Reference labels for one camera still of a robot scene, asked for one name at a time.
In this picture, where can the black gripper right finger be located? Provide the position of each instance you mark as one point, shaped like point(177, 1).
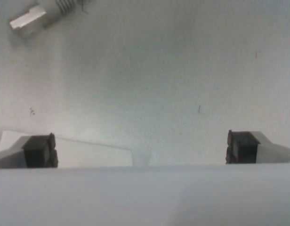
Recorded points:
point(244, 148)

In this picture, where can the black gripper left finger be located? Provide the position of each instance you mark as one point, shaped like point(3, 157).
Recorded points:
point(39, 153)

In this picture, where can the white task board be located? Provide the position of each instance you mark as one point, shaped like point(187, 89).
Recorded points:
point(88, 153)

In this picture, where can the white Ethernet plug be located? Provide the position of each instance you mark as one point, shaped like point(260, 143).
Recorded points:
point(29, 20)

